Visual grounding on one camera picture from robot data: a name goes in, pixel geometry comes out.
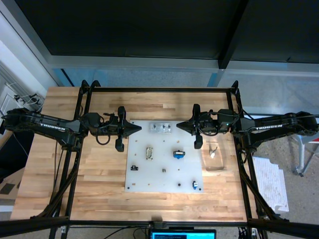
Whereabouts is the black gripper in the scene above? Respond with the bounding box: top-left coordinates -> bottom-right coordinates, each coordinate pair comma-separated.
101,106 -> 142,152
176,104 -> 219,149

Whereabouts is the clear acrylic block with posts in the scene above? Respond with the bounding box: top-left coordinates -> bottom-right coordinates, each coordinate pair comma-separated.
149,122 -> 172,134

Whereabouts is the clear plastic tub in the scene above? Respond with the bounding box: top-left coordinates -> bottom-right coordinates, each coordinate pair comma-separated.
202,134 -> 226,173

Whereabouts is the white task board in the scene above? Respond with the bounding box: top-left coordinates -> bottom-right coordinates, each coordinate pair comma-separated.
124,119 -> 204,194

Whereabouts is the white foam slab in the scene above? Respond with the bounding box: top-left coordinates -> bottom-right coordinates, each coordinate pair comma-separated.
252,156 -> 290,213

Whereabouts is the laptop screen with blue edge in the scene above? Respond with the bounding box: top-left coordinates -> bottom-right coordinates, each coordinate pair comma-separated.
149,229 -> 217,239

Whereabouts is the white desk with metal legs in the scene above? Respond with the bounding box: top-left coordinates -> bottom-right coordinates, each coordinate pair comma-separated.
289,134 -> 319,178

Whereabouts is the brown cardboard box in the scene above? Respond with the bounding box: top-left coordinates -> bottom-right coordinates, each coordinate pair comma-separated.
0,167 -> 25,200

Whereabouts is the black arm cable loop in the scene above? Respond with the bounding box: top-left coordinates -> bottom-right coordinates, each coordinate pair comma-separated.
195,112 -> 218,137
95,134 -> 112,146

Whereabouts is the blue and black socket mount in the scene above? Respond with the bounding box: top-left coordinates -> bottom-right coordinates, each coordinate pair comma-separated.
172,149 -> 186,160

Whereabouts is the black aluminium frame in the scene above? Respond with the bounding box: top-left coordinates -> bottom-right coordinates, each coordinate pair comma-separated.
0,79 -> 319,239

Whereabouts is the black wall pillar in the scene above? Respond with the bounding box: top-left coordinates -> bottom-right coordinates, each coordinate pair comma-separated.
218,0 -> 250,70

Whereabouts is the black table camera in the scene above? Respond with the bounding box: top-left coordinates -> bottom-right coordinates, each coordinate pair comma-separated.
149,217 -> 165,229

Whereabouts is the black and white cable bundle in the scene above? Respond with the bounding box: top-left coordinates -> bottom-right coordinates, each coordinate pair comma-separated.
13,93 -> 45,112

